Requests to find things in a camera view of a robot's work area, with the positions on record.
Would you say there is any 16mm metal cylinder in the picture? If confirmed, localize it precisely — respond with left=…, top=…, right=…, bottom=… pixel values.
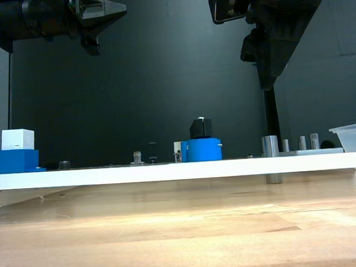
left=261, top=135, right=283, bottom=185

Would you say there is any white taskboard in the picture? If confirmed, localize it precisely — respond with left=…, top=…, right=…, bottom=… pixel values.
left=0, top=151, right=356, bottom=191

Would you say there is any white connector housing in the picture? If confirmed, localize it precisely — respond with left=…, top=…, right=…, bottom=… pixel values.
left=173, top=140, right=189, bottom=164

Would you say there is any black vertical post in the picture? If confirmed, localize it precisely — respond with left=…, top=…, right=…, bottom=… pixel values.
left=262, top=86, right=283, bottom=153

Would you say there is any blue round socket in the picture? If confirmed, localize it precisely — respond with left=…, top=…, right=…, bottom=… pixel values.
left=180, top=137, right=224, bottom=164

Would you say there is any black block plug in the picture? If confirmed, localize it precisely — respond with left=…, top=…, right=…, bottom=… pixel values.
left=188, top=116, right=213, bottom=140

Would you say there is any grey metal plate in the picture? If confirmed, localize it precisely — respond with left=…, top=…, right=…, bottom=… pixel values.
left=278, top=147, right=345, bottom=158

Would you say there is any blue square socket base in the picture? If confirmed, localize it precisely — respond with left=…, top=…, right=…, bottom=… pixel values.
left=0, top=147, right=47, bottom=175

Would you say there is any white cube block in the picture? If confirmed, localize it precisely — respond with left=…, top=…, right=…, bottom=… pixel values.
left=1, top=127, right=36, bottom=153

